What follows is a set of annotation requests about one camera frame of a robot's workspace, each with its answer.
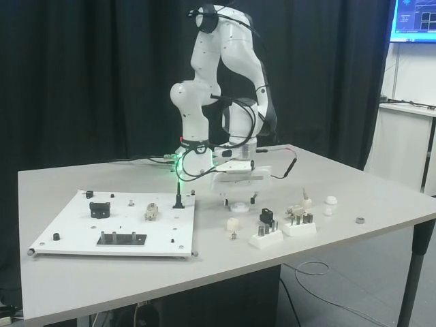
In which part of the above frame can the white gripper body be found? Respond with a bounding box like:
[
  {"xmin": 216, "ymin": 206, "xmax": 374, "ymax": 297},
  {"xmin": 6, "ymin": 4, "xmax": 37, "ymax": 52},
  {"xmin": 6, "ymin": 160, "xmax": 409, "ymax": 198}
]
[{"xmin": 211, "ymin": 165, "xmax": 274, "ymax": 198}]

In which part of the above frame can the black D-SUB plug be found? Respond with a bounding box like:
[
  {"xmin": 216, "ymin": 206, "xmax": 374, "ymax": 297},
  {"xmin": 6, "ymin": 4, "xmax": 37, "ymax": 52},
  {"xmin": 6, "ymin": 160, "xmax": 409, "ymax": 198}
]
[{"xmin": 259, "ymin": 208, "xmax": 275, "ymax": 226}]

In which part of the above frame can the beige waterproof plug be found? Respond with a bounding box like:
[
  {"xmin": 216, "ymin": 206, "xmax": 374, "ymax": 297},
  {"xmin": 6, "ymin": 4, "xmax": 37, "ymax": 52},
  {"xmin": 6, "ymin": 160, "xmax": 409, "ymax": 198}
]
[{"xmin": 285, "ymin": 204, "xmax": 306, "ymax": 219}]

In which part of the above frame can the white holder for round pegs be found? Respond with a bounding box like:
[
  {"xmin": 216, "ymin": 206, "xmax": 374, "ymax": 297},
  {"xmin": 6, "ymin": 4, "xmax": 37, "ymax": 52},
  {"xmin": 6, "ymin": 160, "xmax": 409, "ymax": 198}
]
[{"xmin": 249, "ymin": 228, "xmax": 285, "ymax": 250}]

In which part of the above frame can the white holder for square pegs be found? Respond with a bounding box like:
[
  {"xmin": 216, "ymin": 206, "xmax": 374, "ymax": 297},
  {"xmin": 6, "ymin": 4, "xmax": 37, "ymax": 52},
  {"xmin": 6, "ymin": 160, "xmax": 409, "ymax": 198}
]
[{"xmin": 281, "ymin": 221, "xmax": 318, "ymax": 238}]

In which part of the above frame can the white task board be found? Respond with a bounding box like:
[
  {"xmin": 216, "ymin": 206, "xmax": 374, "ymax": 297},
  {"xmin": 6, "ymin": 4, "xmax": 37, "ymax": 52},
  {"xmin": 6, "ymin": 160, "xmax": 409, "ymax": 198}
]
[{"xmin": 27, "ymin": 189, "xmax": 200, "ymax": 260}]

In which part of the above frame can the white cabinet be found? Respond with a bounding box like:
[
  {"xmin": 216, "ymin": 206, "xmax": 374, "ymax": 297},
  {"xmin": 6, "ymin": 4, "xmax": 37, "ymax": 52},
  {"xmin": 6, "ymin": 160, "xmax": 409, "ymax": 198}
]
[{"xmin": 364, "ymin": 101, "xmax": 436, "ymax": 198}]

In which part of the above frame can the black table leg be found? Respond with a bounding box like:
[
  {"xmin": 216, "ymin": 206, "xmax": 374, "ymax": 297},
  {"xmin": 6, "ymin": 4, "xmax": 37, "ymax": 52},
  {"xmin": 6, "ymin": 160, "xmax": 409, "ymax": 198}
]
[{"xmin": 397, "ymin": 223, "xmax": 433, "ymax": 327}]

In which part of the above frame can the black curtain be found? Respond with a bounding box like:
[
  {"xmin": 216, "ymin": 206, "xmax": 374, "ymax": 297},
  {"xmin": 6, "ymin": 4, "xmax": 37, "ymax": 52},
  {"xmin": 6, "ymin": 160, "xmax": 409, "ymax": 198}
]
[{"xmin": 0, "ymin": 0, "xmax": 396, "ymax": 300}]

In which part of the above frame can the blue screen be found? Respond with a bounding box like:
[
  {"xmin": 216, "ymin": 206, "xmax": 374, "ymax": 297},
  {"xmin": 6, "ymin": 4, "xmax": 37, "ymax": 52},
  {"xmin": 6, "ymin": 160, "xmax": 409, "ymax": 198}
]
[{"xmin": 389, "ymin": 0, "xmax": 436, "ymax": 44}]

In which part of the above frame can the thin black rod on wire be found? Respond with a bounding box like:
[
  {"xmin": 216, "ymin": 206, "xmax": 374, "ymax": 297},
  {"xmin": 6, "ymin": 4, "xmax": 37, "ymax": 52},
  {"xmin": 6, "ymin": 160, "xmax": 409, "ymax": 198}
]
[{"xmin": 257, "ymin": 145, "xmax": 301, "ymax": 180}]

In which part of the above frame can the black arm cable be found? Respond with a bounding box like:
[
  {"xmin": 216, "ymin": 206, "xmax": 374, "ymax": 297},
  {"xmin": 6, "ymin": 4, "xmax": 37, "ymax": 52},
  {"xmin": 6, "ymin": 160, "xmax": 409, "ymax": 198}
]
[
  {"xmin": 179, "ymin": 94, "xmax": 262, "ymax": 178},
  {"xmin": 185, "ymin": 5, "xmax": 265, "ymax": 37}
]

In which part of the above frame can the black floor cable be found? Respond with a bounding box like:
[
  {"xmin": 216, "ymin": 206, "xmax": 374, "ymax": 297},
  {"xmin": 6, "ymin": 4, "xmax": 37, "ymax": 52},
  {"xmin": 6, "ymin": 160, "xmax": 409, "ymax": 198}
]
[{"xmin": 279, "ymin": 277, "xmax": 309, "ymax": 327}]

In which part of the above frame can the grey floor cable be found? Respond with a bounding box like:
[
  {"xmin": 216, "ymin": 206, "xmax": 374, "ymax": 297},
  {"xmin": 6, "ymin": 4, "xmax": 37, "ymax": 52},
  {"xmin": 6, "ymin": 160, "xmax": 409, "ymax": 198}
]
[{"xmin": 294, "ymin": 261, "xmax": 400, "ymax": 325}]

